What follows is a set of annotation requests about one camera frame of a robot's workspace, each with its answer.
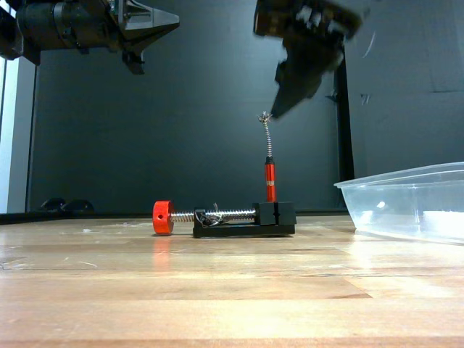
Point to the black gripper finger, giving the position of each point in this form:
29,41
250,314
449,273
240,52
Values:
319,65
159,19
141,38
288,83

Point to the red RCA socket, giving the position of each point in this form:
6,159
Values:
272,194

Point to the black vise with red knob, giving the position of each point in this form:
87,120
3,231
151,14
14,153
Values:
279,217

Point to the clear plastic tub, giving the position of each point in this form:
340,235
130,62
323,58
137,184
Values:
391,210

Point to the white foam block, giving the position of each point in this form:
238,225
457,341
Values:
444,223

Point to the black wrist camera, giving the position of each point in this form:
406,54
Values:
268,25

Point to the black vertical post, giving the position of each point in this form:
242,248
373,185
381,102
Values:
346,163

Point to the black frame clamp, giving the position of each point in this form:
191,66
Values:
52,203
78,204

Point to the black aluminium table frame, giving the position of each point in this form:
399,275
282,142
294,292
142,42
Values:
72,216

